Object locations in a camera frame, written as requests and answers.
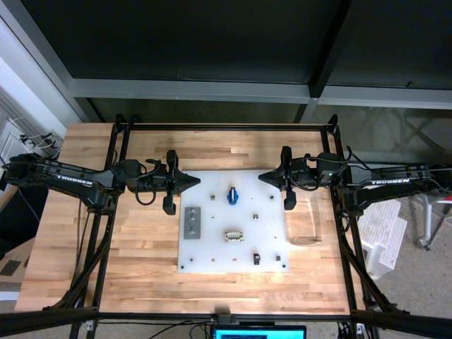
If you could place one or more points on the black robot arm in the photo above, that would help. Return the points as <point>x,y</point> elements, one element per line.
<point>70,178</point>
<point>388,182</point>

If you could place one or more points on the grey partition beam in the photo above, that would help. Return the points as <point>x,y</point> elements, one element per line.
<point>176,90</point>

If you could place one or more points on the black partition post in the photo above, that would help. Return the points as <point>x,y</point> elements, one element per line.
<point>328,53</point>

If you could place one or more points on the blue clamp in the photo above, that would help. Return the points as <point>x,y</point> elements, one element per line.
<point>232,202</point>

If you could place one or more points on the grey metal stand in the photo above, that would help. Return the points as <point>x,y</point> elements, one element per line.
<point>428,219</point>

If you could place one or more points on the black metal frame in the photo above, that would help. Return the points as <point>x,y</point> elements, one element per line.
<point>159,314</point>

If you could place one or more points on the beige connector housing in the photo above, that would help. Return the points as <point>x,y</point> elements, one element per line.
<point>234,236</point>

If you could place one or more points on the black table-level camera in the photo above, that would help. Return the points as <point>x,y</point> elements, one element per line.
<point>224,318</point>

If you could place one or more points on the white plastic step stool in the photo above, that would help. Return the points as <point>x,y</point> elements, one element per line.
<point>381,226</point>

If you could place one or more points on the white taskboard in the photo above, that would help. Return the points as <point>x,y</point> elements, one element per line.
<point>219,243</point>

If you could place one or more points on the silver round bar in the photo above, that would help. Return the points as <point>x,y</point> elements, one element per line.
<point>232,193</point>

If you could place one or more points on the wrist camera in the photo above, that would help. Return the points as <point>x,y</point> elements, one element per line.
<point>327,164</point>
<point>130,167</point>

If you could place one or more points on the cardboard box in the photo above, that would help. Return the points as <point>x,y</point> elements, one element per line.
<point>21,247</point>

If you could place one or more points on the black connector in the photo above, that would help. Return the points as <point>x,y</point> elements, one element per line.
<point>256,258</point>

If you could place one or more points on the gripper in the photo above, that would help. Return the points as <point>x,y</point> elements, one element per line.
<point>171,183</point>
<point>287,176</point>

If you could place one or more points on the grey peg plate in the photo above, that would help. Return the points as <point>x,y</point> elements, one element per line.
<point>187,226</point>

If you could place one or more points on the laptop screen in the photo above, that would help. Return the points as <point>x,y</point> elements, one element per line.
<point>257,333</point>

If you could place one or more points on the clear plastic tub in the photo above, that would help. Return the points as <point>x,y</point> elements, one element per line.
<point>310,226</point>

